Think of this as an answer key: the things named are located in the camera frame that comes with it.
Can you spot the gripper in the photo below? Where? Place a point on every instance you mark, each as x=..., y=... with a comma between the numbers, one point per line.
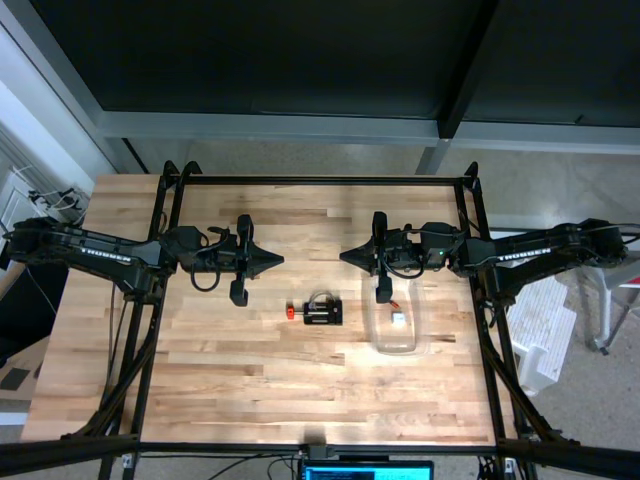
x=222, y=257
x=405, y=252

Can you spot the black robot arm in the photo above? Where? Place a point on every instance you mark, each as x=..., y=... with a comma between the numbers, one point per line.
x=520, y=255
x=100, y=252

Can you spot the clear plastic container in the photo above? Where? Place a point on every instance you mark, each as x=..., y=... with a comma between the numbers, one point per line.
x=400, y=345

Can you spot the black vise with red knob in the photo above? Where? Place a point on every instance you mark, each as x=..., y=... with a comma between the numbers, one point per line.
x=325, y=315

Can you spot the small white tag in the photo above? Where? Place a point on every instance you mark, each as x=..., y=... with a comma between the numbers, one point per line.
x=398, y=318

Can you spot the white step stool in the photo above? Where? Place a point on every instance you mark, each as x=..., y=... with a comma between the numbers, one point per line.
x=542, y=330

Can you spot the power strip with plugs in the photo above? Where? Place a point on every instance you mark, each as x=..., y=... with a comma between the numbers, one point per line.
x=60, y=205

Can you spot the screen with blue edge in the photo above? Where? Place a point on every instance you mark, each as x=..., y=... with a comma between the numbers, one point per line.
x=365, y=472

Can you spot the black case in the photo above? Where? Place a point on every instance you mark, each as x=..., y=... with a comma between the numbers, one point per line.
x=25, y=310

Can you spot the grey metal chair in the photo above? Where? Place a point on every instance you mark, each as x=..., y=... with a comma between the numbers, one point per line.
x=604, y=320

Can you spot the brown cardboard box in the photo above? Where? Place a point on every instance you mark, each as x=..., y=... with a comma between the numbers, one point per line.
x=25, y=360

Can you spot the black metal rig frame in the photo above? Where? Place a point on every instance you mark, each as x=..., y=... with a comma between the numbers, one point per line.
x=320, y=180

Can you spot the grey wall ledge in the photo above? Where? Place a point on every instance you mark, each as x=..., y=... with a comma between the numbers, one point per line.
x=300, y=125

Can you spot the black wall pillar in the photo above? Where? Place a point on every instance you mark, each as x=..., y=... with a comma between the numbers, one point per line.
x=452, y=120

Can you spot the black table camera mount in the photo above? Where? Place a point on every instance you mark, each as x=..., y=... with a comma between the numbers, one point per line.
x=316, y=446

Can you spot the small white frame bracket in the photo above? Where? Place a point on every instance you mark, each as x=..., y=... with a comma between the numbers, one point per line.
x=509, y=465
x=127, y=460

